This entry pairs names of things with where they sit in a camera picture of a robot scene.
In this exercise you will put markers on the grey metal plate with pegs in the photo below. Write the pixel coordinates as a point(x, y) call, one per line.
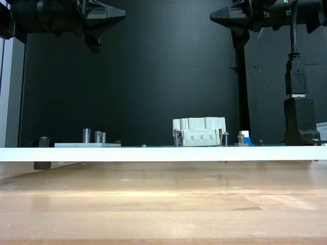
point(76, 145)

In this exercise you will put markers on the white task board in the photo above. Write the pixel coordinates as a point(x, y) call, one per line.
point(163, 154)

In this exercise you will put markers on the blue and white connector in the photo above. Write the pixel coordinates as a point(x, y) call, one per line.
point(247, 141)

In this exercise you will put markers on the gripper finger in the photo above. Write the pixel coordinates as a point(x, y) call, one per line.
point(112, 12)
point(235, 11)
point(102, 23)
point(235, 23)

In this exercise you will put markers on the black USB socket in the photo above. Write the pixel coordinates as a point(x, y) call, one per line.
point(299, 120)

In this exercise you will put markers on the small metal socket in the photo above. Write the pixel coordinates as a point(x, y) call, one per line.
point(240, 139)

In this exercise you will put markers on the beige multi-pin connector housing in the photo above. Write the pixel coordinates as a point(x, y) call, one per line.
point(199, 137)

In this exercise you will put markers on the clear plastic tub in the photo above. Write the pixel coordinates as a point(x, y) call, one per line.
point(322, 127)

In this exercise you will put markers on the black USB plug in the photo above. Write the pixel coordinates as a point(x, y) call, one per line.
point(295, 79)

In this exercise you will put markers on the blue connector clamp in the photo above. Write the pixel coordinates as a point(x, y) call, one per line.
point(180, 141)

